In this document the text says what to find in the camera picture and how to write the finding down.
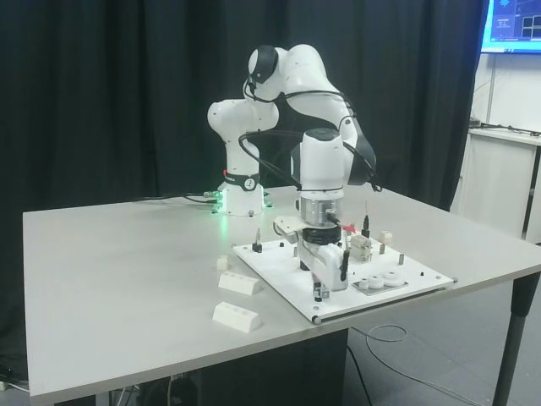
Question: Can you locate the blue screen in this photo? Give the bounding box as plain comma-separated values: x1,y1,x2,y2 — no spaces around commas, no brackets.
479,0,541,55

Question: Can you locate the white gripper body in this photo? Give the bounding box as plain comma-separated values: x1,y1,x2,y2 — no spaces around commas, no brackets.
297,241,351,294

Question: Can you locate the white holder with holes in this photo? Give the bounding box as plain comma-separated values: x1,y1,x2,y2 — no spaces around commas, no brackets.
212,300,263,333
218,272,261,299

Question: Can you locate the thin black rod red tag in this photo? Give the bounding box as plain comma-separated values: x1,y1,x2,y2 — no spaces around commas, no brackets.
339,223,356,283

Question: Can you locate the black table leg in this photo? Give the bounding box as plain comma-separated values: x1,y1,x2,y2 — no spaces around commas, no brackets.
492,281,534,406

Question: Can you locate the black curtain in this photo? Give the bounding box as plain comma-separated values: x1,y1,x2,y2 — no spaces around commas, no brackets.
0,0,495,380

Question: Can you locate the flat white plate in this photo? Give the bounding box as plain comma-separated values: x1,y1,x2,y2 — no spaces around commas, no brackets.
272,214,306,239

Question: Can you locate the beige Ethernet plug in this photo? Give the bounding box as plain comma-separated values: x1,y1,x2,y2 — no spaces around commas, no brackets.
349,235,374,262

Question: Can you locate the black flange band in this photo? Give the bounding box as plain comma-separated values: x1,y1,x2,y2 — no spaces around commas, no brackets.
302,227,342,247

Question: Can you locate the white task board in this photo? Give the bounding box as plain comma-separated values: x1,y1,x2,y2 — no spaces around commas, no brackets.
231,227,458,326

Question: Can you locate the black base cable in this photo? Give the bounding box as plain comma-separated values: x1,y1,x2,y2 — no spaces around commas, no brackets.
183,190,225,209

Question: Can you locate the white cabinet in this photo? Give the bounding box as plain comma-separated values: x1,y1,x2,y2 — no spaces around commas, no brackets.
448,126,541,245

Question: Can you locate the black cabinet under table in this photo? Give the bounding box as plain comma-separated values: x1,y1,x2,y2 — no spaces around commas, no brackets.
110,327,351,406

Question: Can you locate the black waterproof plug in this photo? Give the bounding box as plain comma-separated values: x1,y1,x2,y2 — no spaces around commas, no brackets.
361,201,373,238

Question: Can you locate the silver flange ring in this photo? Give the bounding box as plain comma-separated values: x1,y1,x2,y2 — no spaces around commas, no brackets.
298,196,344,229

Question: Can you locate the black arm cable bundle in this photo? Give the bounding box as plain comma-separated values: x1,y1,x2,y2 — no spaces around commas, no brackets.
238,78,381,191

